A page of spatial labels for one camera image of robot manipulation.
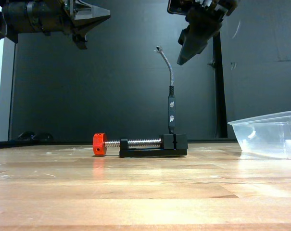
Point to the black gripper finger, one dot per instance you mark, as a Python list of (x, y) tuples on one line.
[(96, 23), (195, 41), (184, 37), (99, 12)]

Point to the black vise orange knob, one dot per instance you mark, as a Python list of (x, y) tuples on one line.
[(174, 144)]

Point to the black metal table frame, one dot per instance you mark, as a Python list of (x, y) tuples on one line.
[(219, 96)]

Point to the clear plastic tub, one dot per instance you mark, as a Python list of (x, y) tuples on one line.
[(260, 134)]

